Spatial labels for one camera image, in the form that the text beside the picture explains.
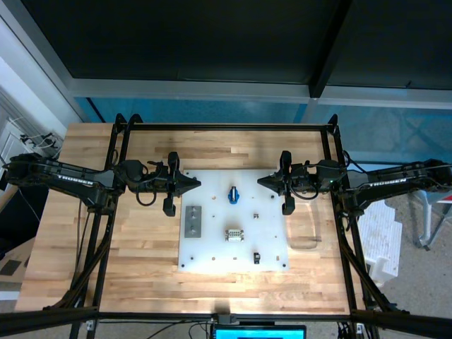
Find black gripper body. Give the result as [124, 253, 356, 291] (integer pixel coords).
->
[280, 150, 317, 216]
[143, 150, 181, 217]

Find grey HAN10E connector insert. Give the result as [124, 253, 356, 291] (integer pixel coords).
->
[225, 228, 245, 244]

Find grey metal plate with posts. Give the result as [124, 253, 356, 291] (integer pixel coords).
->
[183, 205, 203, 238]

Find clear plastic tub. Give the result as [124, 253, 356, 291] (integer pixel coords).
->
[286, 199, 323, 251]

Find white task board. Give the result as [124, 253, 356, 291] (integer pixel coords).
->
[177, 169, 291, 273]

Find white foam packing block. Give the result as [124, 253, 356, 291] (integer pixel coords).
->
[357, 203, 403, 289]

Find grey metal chair legs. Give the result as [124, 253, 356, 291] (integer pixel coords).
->
[409, 192, 452, 252]

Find laptop screen with blue edge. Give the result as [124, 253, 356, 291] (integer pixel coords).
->
[210, 324, 307, 339]

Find brown cardboard box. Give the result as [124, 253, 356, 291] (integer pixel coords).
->
[0, 237, 36, 301]

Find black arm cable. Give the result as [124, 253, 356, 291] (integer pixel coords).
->
[136, 183, 157, 207]

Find white black cable bundle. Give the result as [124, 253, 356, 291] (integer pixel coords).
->
[19, 132, 61, 153]

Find black table-level camera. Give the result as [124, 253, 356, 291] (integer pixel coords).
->
[211, 310, 237, 325]

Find black aluminium frame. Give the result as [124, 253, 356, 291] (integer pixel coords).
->
[0, 112, 452, 339]

